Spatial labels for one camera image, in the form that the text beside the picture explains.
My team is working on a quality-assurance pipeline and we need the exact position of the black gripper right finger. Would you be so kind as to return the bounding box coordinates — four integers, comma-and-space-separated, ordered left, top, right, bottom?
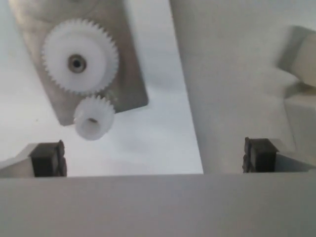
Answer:
242, 137, 316, 174

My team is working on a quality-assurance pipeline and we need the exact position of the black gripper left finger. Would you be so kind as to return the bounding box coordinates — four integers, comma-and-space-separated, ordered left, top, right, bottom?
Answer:
0, 139, 68, 178

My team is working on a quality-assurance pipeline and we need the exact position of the white small gear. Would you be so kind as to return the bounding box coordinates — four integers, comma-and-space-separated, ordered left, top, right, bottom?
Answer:
74, 95, 116, 142

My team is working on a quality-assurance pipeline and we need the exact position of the white medium gear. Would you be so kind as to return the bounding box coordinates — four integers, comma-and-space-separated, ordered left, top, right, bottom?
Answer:
41, 19, 120, 96

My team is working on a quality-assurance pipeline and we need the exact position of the white parts holder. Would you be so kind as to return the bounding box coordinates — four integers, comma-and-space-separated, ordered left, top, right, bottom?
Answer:
276, 24, 316, 171

